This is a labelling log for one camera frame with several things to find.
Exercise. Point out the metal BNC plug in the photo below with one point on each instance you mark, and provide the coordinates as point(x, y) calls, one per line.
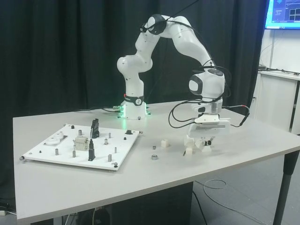
point(106, 141)

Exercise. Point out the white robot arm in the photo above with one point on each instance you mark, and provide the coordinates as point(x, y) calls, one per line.
point(140, 70)

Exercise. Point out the white task board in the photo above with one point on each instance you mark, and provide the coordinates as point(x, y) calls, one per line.
point(77, 161)

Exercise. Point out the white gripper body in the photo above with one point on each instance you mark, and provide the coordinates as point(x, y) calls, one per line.
point(206, 129)

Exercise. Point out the blue screen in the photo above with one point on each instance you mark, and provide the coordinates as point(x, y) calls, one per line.
point(283, 14)

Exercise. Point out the white cabinet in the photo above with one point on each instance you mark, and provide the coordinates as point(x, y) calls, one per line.
point(274, 100)

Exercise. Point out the white power strip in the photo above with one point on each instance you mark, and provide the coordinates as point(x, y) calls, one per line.
point(2, 212)

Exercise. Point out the black USB plug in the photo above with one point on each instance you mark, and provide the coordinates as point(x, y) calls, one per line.
point(91, 152)

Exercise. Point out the thin dark metal peg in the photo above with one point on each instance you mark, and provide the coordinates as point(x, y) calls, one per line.
point(184, 153)

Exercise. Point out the black curtain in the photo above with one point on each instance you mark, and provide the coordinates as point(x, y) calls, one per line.
point(58, 58)

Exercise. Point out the white medium gear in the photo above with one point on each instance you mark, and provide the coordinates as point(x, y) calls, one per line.
point(59, 135)

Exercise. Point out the black D-SUB plug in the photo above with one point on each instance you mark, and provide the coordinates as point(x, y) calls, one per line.
point(95, 131)

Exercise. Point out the small white holder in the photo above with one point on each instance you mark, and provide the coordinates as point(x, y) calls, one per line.
point(165, 143)

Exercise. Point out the dark table leg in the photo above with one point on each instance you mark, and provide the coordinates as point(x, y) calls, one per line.
point(284, 187)

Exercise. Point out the white large gear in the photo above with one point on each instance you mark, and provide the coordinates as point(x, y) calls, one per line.
point(52, 141)

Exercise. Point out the white peg holder block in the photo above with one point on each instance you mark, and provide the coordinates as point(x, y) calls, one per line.
point(199, 145)

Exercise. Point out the white cube holder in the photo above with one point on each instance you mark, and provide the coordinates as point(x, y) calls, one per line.
point(189, 152)

